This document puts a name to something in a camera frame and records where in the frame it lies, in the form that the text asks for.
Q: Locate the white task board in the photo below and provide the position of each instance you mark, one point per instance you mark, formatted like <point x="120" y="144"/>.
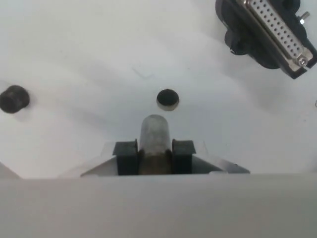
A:
<point x="99" y="62"/>

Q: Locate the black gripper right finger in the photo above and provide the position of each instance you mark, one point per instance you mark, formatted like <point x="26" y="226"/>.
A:
<point x="183" y="157"/>

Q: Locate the metal round peg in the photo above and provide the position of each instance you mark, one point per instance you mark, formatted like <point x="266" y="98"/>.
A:
<point x="155" y="138"/>

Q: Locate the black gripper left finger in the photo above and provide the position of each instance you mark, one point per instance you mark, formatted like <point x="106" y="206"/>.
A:
<point x="125" y="158"/>

